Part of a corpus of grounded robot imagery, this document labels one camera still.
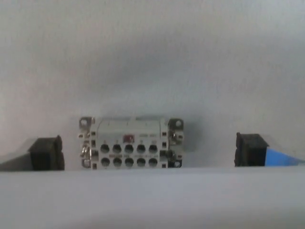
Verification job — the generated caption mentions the grey waterproof plug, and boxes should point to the grey waterproof plug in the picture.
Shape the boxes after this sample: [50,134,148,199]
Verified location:
[76,115,185,169]

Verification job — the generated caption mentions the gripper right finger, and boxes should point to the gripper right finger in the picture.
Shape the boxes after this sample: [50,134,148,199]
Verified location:
[234,132,305,168]

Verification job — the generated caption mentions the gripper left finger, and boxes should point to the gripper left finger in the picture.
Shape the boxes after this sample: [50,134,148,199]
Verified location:
[0,135,66,172]

